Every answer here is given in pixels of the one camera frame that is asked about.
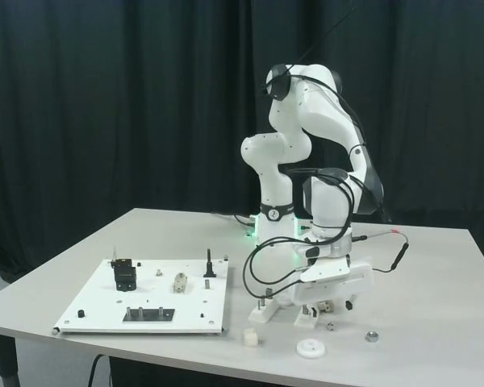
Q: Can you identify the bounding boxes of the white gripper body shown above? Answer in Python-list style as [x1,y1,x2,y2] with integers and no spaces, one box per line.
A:
[293,260,375,309]

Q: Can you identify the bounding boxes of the white peg holder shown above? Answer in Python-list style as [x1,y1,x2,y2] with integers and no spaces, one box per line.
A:
[294,312,322,328]
[248,296,286,325]

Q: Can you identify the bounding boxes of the flat white gear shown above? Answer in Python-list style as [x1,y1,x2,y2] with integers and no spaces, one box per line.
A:
[296,339,328,359]

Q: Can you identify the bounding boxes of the small white gear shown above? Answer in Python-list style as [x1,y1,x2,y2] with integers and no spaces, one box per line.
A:
[241,328,261,347]

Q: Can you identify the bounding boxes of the black D-SUB plug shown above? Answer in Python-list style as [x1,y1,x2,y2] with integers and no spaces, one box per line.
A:
[113,257,139,293]

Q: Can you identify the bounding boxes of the white task board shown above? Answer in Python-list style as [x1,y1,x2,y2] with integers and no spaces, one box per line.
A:
[52,257,232,336]

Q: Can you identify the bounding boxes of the black curtain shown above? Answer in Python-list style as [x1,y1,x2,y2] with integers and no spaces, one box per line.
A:
[0,0,484,279]

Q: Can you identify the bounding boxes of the looped black gripper cable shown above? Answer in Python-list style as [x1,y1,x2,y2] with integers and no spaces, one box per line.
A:
[243,237,310,300]

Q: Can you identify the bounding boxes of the black upright post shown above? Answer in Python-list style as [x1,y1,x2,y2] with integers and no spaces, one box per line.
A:
[202,248,218,280]

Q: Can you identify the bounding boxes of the black table cables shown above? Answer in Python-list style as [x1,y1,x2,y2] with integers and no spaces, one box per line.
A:
[211,210,256,227]

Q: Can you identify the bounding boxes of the black floor cable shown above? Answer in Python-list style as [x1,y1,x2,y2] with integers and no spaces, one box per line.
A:
[88,353,106,387]

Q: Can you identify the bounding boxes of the thin black hanging cable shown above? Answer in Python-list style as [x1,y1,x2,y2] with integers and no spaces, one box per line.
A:
[261,0,348,92]

